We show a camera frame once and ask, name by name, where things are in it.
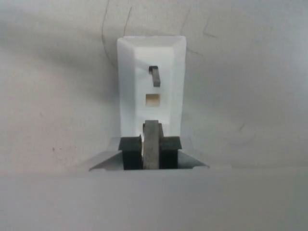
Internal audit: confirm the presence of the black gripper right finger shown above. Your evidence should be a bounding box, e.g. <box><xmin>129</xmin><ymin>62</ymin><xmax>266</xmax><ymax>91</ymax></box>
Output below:
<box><xmin>157</xmin><ymin>136</ymin><xmax>209</xmax><ymax>170</ymax></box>

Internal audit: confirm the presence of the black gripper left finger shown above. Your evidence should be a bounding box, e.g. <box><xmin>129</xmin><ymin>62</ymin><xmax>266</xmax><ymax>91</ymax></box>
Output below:
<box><xmin>88</xmin><ymin>135</ymin><xmax>144</xmax><ymax>172</ymax></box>

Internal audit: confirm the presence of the thin metal square peg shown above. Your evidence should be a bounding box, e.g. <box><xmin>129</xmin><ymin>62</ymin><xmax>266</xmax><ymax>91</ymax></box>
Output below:
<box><xmin>149</xmin><ymin>65</ymin><xmax>161</xmax><ymax>87</ymax></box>

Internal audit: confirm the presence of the white square peg holder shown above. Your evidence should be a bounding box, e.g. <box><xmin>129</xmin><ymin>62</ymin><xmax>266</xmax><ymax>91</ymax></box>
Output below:
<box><xmin>117</xmin><ymin>35</ymin><xmax>187</xmax><ymax>145</ymax></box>

